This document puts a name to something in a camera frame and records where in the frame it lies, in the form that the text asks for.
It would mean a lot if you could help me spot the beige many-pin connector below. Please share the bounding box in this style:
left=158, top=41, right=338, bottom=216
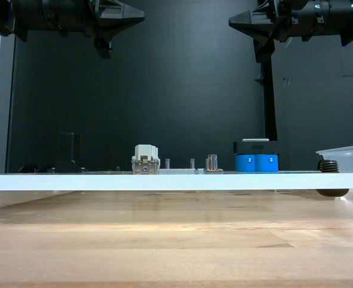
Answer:
left=131, top=144, right=161, bottom=175

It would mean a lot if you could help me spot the black block with slot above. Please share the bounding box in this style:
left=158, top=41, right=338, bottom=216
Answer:
left=232, top=140, right=280, bottom=157

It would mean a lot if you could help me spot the tall black block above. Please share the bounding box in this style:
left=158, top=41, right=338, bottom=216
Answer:
left=55, top=131, right=82, bottom=173

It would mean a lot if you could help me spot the blue socket block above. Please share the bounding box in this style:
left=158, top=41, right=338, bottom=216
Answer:
left=235, top=154, right=257, bottom=173
left=255, top=154, right=280, bottom=173

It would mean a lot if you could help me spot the clear plastic container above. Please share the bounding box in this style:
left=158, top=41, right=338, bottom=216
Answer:
left=315, top=143, right=353, bottom=174

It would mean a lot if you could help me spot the black threaded stud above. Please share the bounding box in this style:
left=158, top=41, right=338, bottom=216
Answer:
left=318, top=159, right=340, bottom=174

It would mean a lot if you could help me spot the white task board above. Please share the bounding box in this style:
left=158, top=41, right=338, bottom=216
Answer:
left=0, top=169, right=353, bottom=198

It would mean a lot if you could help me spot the black frame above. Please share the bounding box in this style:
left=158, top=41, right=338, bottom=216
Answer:
left=254, top=61, right=279, bottom=142

